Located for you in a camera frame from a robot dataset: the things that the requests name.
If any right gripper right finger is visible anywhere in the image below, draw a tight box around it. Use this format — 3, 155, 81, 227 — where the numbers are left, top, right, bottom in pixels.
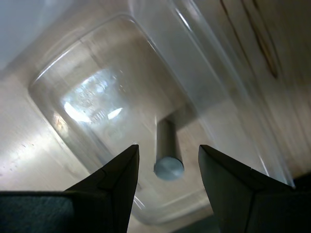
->
198, 145, 304, 233

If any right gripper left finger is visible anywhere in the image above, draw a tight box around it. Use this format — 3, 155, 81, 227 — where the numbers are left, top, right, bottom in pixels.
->
63, 145, 140, 233

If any grey metal cylinder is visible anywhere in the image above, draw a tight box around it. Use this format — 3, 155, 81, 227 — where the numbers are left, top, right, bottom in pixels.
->
153, 117, 185, 182

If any clear plastic tub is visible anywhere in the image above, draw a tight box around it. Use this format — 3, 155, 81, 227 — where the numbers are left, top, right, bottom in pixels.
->
0, 0, 296, 225

